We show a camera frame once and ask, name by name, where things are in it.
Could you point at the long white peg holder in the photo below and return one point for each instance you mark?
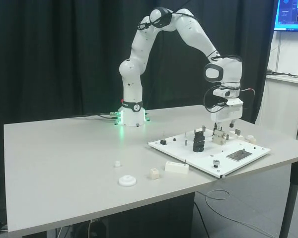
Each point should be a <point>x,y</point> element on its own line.
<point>176,168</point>

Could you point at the white large gear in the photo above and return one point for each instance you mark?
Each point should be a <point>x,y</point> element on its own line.
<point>127,180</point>

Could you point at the white medium gear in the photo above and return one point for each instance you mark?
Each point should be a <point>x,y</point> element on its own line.
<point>250,138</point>

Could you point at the white task board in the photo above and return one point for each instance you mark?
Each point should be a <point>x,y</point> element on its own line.
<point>206,156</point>

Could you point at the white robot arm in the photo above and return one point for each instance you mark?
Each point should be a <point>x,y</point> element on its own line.
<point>188,32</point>

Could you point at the black table leg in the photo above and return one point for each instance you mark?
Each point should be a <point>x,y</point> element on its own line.
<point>294,178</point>

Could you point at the white small gear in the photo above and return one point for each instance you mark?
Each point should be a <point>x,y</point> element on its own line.
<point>117,164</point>

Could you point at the white peg holder block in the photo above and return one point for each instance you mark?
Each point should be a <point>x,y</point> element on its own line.
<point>237,136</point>

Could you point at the metal BNC plug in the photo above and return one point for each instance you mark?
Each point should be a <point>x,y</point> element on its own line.
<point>216,163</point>

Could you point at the metal bolt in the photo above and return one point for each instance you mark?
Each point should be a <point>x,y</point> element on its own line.
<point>185,142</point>

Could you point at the small cream cube holder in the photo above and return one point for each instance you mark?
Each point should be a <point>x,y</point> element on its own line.
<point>153,174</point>

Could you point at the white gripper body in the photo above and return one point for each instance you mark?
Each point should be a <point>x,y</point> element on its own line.
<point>227,114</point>

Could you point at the black curtains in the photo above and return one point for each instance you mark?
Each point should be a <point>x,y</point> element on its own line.
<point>52,62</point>

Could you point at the black D-SUB plug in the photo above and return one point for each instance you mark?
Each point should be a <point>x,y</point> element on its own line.
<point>198,142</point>

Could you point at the small white box dark window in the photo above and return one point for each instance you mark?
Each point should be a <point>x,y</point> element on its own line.
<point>222,93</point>

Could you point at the blue screen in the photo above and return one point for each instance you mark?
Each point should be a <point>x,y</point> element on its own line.
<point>291,15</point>

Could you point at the cream waterproof plug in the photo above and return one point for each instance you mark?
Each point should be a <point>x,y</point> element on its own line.
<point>219,135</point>

